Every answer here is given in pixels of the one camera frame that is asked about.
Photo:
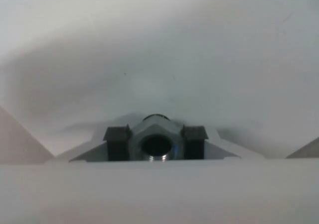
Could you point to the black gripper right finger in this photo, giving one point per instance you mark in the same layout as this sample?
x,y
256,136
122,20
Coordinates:
x,y
194,144

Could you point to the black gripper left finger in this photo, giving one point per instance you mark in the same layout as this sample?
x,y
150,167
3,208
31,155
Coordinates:
x,y
117,144

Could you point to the metal bolt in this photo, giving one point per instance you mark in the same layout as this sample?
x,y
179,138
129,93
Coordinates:
x,y
149,129

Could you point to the white task board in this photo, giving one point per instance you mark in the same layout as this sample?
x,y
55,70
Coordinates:
x,y
159,59

